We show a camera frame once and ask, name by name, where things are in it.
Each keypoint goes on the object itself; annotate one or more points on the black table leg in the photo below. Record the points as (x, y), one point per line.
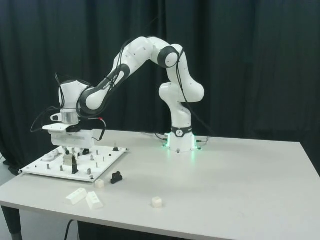
(11, 222)

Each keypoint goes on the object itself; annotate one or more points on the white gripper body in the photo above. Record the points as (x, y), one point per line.
(72, 141)

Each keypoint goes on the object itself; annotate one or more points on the small white square-hole holder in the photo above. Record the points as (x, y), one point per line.
(157, 202)
(99, 184)

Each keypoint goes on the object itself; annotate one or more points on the white large gear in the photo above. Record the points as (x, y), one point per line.
(47, 158)

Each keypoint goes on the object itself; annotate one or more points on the black round plug metal top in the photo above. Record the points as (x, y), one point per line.
(116, 148)

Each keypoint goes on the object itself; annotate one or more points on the metal round peg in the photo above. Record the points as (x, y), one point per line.
(89, 172)
(61, 169)

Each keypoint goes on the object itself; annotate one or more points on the long white holder with holes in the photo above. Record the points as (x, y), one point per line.
(76, 197)
(95, 200)

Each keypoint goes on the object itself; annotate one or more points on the white medium gear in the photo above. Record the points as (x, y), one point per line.
(54, 153)

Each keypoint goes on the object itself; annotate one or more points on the black curtains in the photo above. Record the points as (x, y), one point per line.
(250, 62)

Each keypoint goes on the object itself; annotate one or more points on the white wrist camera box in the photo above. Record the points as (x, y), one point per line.
(56, 117)

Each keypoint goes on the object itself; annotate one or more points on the white task board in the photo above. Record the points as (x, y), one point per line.
(107, 162)

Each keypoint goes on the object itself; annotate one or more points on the black USB plug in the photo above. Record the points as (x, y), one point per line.
(74, 166)

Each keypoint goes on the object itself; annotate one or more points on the metal square peg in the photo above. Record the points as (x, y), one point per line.
(48, 166)

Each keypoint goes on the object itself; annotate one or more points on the black D-SUB plug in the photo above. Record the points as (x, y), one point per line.
(116, 178)

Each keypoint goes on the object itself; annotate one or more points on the flat white mounting plate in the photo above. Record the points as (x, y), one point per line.
(53, 127)

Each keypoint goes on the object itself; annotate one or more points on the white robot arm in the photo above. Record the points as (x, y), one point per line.
(180, 120)

